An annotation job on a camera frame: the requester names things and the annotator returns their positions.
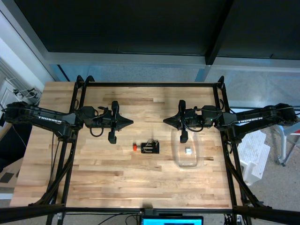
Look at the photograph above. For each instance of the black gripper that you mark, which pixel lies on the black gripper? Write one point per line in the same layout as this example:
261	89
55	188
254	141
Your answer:
112	122
186	120

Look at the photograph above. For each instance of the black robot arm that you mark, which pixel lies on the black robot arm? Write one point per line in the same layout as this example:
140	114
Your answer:
51	120
253	122

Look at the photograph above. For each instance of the small white block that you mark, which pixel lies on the small white block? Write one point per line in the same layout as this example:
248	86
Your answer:
188	151

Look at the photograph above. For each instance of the black vise with red knob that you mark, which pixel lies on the black vise with red knob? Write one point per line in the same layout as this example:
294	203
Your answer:
150	151

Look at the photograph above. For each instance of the clear plastic tub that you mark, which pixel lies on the clear plastic tub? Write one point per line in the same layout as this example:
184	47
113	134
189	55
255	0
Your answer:
187	164

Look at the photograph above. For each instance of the white foam block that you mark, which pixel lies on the white foam block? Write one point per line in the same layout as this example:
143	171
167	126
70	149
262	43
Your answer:
253	150

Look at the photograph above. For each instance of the blue laptop screen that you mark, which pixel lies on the blue laptop screen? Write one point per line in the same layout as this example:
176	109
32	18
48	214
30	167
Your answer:
171	221

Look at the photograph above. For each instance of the brown cardboard box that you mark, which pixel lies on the brown cardboard box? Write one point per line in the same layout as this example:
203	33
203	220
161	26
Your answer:
14	164

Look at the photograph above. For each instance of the black aluminium frame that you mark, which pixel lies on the black aluminium frame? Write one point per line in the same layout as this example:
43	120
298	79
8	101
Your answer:
140	84

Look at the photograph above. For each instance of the black frame clamp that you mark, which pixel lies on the black frame clamp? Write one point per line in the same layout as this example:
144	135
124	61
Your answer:
221	77
89	76
80	76

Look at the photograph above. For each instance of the small black table camera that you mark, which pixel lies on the small black table camera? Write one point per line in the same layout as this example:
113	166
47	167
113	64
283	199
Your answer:
148	211

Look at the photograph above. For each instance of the grey metal chair frame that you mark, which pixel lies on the grey metal chair frame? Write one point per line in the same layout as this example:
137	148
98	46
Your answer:
282	145

